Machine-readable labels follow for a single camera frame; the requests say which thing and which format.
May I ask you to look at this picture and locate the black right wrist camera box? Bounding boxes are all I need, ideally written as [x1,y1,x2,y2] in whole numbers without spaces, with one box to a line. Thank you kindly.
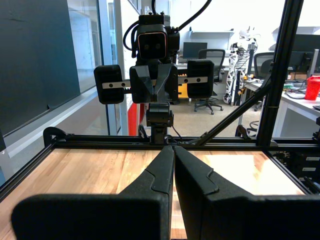
[136,24,168,60]

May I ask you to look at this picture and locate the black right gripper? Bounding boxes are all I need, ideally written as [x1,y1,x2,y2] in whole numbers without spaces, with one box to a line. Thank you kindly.
[94,58,215,105]

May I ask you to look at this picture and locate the small computer monitor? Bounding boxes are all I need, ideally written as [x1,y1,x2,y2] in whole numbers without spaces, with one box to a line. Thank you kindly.
[182,41,208,60]

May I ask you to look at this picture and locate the white desk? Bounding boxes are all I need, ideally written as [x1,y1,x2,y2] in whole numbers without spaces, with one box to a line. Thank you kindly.
[246,79,320,138]

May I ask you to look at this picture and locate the large computer monitor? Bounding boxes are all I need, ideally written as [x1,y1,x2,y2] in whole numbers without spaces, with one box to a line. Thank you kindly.
[287,33,320,75]

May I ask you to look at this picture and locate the black office chair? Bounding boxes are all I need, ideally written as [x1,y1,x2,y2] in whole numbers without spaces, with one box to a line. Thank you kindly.
[194,48,226,116]
[253,51,276,112]

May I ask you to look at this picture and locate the white lattice stand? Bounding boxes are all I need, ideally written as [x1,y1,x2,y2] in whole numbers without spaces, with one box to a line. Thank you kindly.
[223,26,261,105]

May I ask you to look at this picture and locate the yellow cabinet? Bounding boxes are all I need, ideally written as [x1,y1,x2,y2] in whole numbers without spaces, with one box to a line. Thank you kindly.
[177,74,189,100]

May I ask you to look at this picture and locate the thick black cable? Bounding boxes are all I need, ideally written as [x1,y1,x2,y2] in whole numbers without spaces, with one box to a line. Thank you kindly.
[177,0,213,32]

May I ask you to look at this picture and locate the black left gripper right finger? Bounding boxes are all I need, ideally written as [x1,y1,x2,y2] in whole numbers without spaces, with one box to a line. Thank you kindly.
[174,146,320,240]

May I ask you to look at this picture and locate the looped black cable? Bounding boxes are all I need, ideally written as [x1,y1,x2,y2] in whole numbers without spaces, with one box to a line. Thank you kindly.
[122,19,140,59]

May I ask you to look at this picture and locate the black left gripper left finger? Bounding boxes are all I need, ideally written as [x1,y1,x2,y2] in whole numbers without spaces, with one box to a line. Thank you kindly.
[11,145,175,240]

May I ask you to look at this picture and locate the red cup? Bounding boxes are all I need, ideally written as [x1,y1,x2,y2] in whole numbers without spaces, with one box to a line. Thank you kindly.
[304,75,320,101]

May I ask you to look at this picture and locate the black aluminium frame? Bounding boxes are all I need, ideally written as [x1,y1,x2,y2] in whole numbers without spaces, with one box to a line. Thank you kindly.
[0,0,320,203]

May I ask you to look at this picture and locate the black electronics boxes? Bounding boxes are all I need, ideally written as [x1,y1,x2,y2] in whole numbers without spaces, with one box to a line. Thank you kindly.
[272,149,320,195]

